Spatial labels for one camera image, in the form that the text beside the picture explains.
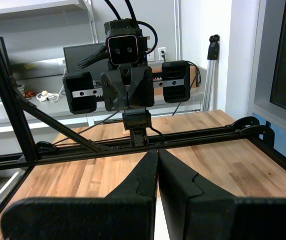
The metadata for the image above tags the coiled white cable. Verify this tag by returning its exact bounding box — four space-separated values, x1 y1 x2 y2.
36 90 60 103

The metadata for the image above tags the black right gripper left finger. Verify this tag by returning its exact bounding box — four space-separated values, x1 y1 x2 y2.
1 149 158 240

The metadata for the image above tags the black computer monitor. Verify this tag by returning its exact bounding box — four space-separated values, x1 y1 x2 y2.
63 42 109 76

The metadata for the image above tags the thin white cable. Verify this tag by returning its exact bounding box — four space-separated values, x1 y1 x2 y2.
192 91 209 111

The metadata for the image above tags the grey wall conduit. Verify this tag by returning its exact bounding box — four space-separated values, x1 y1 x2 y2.
173 0 181 62

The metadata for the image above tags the black cable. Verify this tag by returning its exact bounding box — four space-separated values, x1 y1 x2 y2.
136 21 158 55
104 0 122 22
124 0 137 22

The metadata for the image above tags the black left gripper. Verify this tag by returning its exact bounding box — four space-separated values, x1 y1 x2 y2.
62 60 191 115

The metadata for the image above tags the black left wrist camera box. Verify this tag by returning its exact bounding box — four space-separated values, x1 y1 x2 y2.
106 29 145 68

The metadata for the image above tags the grey office desk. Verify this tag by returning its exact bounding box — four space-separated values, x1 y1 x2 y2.
0 66 208 137

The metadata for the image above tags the grey desk shelf unit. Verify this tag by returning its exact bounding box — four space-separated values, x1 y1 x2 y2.
0 0 99 81

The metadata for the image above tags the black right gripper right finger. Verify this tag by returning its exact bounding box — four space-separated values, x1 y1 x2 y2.
158 149 286 240

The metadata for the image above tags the folded black tripod stand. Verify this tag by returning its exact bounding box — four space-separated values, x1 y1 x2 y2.
203 34 220 112

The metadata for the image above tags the braided black cable sleeve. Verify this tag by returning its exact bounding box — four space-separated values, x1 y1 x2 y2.
78 47 108 71

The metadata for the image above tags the black aluminium frame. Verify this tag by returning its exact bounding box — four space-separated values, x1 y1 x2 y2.
0 0 286 233

